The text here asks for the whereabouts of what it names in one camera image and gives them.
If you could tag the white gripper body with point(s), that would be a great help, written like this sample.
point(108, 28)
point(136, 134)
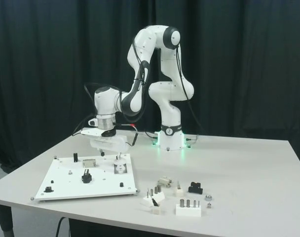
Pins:
point(110, 144)

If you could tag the white large gear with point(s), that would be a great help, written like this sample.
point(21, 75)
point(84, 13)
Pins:
point(119, 162)

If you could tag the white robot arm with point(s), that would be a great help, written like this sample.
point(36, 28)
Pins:
point(169, 91)

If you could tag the white medium gear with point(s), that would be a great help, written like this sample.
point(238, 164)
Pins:
point(120, 168)

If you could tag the flat white plate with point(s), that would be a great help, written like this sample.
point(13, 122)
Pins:
point(90, 132)

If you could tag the white task board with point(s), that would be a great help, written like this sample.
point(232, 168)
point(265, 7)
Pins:
point(90, 182)

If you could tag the grey metal peg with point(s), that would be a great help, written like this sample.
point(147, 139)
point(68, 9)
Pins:
point(156, 190)
point(161, 189)

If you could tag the beige waterproof plug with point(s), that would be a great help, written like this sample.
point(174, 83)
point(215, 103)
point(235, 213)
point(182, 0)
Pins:
point(164, 182)

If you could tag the white wedge peg holder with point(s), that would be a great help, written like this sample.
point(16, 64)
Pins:
point(160, 197)
point(146, 202)

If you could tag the small white plug holder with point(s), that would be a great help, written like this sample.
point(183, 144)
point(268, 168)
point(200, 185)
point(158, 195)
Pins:
point(178, 192)
point(156, 211)

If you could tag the metal USB plug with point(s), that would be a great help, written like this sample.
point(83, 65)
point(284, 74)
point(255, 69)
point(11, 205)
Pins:
point(178, 184)

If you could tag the thick metal peg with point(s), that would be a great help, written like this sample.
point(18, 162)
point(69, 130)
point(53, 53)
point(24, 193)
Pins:
point(188, 203)
point(182, 203)

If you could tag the black D-SUB plug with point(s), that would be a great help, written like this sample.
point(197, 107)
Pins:
point(195, 188)

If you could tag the wide white peg holder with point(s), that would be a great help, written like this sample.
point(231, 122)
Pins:
point(188, 212)

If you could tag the silver metal nut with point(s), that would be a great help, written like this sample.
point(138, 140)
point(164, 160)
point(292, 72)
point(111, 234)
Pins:
point(208, 197)

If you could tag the black curtain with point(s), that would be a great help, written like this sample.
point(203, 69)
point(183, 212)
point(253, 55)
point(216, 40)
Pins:
point(41, 49)

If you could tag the dark grey table leg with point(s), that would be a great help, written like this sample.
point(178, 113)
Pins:
point(3, 217)

